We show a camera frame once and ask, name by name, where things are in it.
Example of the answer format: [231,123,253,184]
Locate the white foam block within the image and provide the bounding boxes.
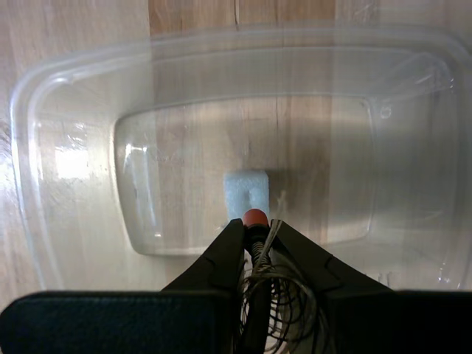
[223,169,271,223]

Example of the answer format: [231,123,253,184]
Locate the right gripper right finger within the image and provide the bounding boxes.
[271,219,472,354]

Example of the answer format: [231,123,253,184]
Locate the clear plastic tub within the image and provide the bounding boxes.
[9,24,472,292]

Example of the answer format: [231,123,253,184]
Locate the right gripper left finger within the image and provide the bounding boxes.
[0,219,246,354]

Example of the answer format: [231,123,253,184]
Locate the red rca connector with wires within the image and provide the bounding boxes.
[235,191,335,354]

